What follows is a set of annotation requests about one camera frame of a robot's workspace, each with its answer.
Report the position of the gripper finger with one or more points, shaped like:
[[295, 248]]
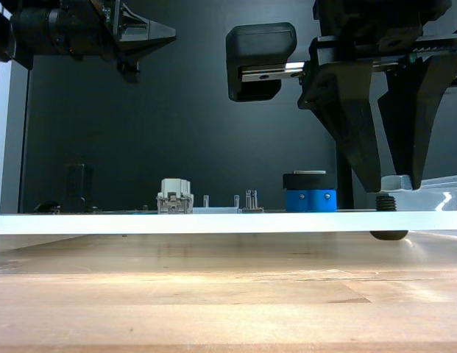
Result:
[[412, 110], [158, 35], [346, 103]]

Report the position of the silver hex nut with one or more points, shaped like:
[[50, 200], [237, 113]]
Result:
[[395, 182]]

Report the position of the clear plastic tub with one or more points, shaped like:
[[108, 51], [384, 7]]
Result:
[[441, 187]]

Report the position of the black threaded stud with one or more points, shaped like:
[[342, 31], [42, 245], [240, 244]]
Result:
[[386, 203]]

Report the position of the blue holder with black cap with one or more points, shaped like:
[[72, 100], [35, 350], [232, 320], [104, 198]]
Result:
[[311, 200]]

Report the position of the black round board foot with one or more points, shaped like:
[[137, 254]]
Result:
[[388, 235]]

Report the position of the small silver connector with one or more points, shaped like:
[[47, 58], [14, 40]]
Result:
[[252, 198]]

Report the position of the black clamp block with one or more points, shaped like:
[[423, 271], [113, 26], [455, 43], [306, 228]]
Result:
[[77, 184]]

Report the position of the white grey connector housing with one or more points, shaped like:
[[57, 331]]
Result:
[[174, 191]]

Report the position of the white board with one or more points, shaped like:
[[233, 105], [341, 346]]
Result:
[[213, 222]]

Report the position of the black aluminium frame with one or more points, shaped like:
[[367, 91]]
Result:
[[346, 191]]

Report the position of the pale clip mount plate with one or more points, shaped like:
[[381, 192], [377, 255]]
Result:
[[217, 210]]

